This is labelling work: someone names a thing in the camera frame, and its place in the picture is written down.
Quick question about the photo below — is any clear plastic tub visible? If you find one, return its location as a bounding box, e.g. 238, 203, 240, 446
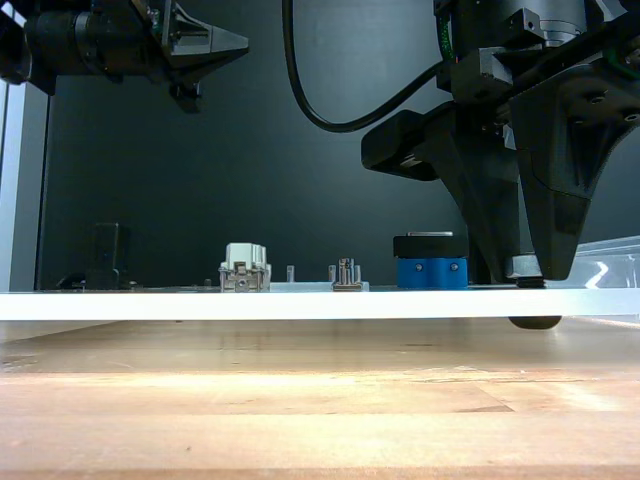
569, 234, 640, 324

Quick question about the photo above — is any blue and black socket block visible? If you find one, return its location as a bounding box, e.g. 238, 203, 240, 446
392, 229, 470, 290

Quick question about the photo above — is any small silver metal connector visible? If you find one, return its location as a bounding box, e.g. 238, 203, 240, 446
328, 255, 363, 292

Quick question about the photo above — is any clear block with toggles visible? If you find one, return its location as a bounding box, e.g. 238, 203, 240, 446
269, 263, 371, 293

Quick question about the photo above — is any grey connector housing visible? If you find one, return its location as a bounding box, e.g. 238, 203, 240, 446
217, 242, 273, 293

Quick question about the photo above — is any white board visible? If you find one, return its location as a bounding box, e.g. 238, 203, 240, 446
0, 285, 640, 321

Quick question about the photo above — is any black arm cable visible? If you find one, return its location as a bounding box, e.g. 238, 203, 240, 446
280, 0, 454, 135

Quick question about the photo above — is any grey metal partition frame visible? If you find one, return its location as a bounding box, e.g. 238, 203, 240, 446
0, 79, 50, 292

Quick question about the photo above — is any black bracket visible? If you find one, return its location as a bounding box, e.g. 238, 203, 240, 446
54, 222, 136, 291

